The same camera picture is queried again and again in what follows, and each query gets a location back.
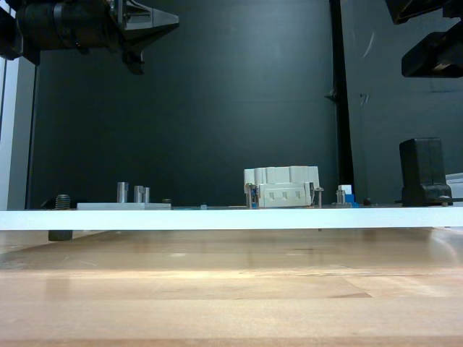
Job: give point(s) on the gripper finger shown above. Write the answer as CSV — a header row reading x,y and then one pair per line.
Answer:
x,y
159,20
152,36

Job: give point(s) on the upright grey metal bar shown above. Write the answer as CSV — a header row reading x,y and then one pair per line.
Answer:
x,y
123,195
138,196
147,197

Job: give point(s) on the grey metal bar plate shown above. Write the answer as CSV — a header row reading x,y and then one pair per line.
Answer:
x,y
108,206

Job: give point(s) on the black connector housing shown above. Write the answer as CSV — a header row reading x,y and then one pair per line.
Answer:
x,y
423,173

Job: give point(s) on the small blue white connector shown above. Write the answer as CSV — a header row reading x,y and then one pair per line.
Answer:
x,y
349,199

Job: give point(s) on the small metal clamp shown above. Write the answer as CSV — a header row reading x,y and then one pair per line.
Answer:
x,y
340,195

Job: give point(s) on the black threaded board screw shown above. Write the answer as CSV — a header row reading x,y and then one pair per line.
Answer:
x,y
62,201

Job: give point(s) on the metal connector mounting screw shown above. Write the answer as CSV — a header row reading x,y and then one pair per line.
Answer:
x,y
319,197

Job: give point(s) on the beige multi-pin connector housing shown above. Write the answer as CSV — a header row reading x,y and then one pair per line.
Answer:
x,y
282,175

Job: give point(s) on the white task board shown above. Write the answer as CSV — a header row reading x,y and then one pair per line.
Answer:
x,y
231,218

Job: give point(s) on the black board foot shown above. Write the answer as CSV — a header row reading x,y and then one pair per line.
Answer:
x,y
60,235

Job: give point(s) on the black wall post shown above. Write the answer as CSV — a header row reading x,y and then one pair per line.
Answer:
x,y
341,126

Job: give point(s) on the grey window frame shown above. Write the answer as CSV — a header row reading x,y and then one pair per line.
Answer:
x,y
21,144

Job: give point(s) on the blue socket mount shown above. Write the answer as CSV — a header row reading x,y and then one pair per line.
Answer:
x,y
255,203

